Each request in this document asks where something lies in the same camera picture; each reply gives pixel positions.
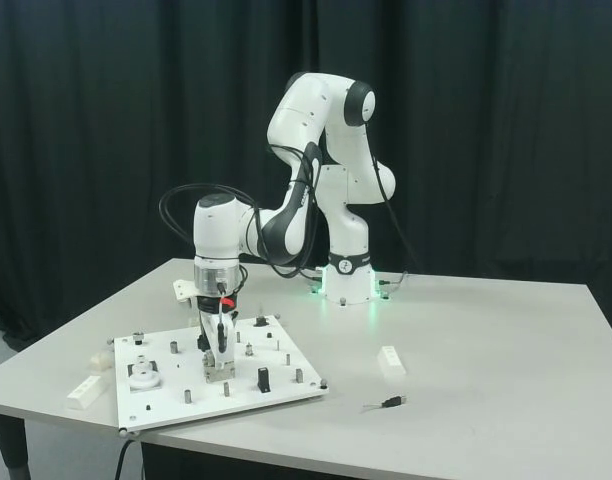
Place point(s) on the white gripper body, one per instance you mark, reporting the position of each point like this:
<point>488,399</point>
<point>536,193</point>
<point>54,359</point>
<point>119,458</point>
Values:
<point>212,320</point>

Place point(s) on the beige waterproof plug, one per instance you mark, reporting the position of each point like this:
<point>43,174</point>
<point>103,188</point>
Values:
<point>220,372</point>

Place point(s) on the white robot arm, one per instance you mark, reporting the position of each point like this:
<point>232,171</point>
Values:
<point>296,120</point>

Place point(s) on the flat white mounting plate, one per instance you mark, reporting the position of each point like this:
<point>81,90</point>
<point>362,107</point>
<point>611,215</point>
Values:
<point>182,290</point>

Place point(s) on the metal bolt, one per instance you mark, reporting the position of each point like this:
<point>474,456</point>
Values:
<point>248,349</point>

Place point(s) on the metal square peg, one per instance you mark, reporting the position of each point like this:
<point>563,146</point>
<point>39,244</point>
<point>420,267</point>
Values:
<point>226,388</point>
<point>298,375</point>

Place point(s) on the metal BNC plug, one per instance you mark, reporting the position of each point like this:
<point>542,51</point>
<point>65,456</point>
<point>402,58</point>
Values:
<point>137,337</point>

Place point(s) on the black Ethernet plug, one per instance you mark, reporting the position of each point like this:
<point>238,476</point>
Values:
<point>262,379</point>

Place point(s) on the white small gear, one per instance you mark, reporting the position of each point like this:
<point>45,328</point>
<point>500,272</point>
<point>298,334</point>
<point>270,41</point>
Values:
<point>141,358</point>

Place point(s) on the white medium gear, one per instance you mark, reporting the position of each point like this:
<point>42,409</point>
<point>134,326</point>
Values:
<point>136,370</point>

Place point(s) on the white large gear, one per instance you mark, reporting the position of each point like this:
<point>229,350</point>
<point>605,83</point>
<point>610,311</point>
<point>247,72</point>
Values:
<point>145,383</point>

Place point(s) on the white task board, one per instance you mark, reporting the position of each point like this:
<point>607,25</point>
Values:
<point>266,400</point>

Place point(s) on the small white cube holder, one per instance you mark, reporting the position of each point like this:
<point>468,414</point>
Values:
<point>100,361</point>

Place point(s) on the white three-hole holder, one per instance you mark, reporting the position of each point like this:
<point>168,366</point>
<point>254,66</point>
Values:
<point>86,393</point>

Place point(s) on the white rounded holder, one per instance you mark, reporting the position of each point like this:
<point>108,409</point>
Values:
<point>391,361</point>

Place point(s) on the black curtains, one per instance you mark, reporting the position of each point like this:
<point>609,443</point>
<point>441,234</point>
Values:
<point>86,125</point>

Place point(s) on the dark grey table leg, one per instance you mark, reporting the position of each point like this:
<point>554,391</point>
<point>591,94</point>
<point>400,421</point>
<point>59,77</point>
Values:
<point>6,445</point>

